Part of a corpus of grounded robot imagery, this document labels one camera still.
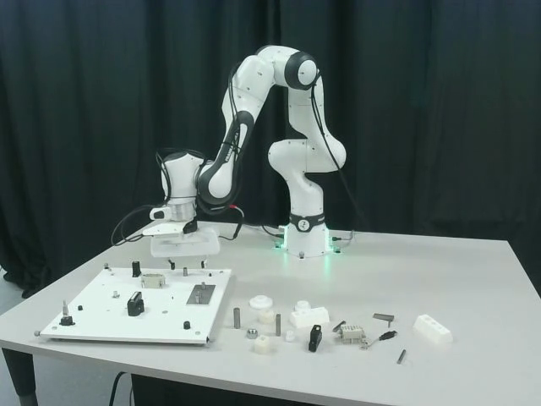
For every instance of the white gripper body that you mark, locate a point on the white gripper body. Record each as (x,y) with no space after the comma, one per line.
(186,247)

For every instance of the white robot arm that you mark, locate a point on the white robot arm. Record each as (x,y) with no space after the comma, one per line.
(304,199)

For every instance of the thick metal round peg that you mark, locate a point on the thick metal round peg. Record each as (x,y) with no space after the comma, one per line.
(236,317)

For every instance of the tall metal square peg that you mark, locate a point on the tall metal square peg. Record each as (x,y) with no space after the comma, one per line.
(278,324)

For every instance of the white long peg holder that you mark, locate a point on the white long peg holder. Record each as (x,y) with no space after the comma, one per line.
(316,318)

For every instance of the short dark metal peg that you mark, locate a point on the short dark metal peg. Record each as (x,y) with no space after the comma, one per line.
(338,325)

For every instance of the small dark metal peg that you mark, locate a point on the small dark metal peg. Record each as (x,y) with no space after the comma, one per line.
(401,355)

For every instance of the white wide peg holder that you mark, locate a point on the white wide peg holder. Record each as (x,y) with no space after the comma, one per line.
(431,330)

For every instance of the black D-SUB plug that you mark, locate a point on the black D-SUB plug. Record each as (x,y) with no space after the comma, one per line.
(135,306)

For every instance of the white large gear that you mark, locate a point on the white large gear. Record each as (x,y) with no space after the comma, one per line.
(260,303)

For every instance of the metal nut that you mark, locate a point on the metal nut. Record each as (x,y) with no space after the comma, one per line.
(252,333)

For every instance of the white task board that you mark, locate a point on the white task board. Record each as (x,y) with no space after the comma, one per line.
(93,321)

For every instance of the white medium gear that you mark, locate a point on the white medium gear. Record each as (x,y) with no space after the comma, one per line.
(302,305)

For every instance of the white small gear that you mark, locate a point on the white small gear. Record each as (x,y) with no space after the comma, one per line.
(289,337)

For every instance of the black plug block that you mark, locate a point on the black plug block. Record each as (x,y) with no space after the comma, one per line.
(315,339)

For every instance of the beige waterproof plug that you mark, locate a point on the beige waterproof plug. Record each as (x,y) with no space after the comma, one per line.
(350,334)

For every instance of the clear Ethernet plug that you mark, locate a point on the clear Ethernet plug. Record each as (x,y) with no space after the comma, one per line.
(366,345)

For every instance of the flat metal key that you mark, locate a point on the flat metal key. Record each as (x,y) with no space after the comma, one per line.
(382,316)

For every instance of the black curtains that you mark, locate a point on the black curtains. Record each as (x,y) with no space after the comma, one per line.
(63,105)

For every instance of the black table leg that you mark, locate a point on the black table leg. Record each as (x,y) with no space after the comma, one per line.
(17,376)

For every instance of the black USB plug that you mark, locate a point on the black USB plug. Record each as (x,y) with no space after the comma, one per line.
(386,336)

